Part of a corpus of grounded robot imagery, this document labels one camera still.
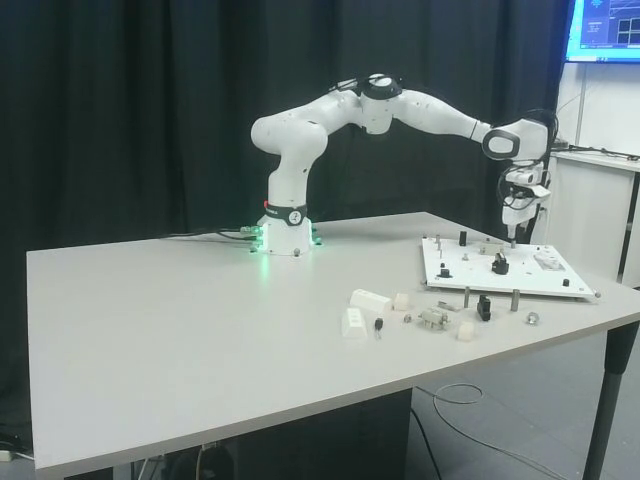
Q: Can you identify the white cabinet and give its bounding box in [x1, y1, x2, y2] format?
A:
[548, 149, 640, 290]

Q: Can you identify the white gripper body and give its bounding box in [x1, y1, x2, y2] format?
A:
[501, 194, 540, 227]

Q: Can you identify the white peg holder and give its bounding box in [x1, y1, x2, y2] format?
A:
[340, 307, 369, 344]
[349, 288, 393, 312]

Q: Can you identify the black curtain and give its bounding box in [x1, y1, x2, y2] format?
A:
[0, 0, 576, 446]

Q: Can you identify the black table leg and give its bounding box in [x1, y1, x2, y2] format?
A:
[584, 327, 630, 480]

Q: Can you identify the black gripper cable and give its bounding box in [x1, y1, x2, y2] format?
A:
[496, 107, 560, 211]

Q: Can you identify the black cabinet under table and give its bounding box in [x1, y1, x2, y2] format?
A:
[132, 387, 414, 480]

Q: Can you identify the white task board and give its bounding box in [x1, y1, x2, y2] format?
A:
[418, 234, 600, 304]

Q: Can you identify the grey floor cable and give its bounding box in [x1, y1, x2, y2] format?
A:
[433, 383, 566, 480]

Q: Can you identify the black base cable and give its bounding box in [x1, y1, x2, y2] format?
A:
[167, 225, 261, 244]

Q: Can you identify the blue screen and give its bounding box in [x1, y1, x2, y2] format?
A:
[564, 0, 640, 65]

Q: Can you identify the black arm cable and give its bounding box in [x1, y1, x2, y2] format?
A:
[324, 73, 406, 96]

